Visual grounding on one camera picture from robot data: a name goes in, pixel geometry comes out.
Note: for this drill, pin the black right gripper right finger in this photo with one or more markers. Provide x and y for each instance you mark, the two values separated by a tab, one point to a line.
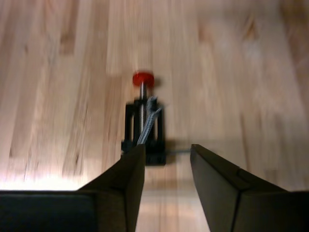
241	207

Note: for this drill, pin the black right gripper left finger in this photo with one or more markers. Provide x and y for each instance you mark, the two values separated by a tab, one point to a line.
72	212

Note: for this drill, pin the black vise with red knob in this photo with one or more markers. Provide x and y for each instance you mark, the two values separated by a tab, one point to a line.
157	157

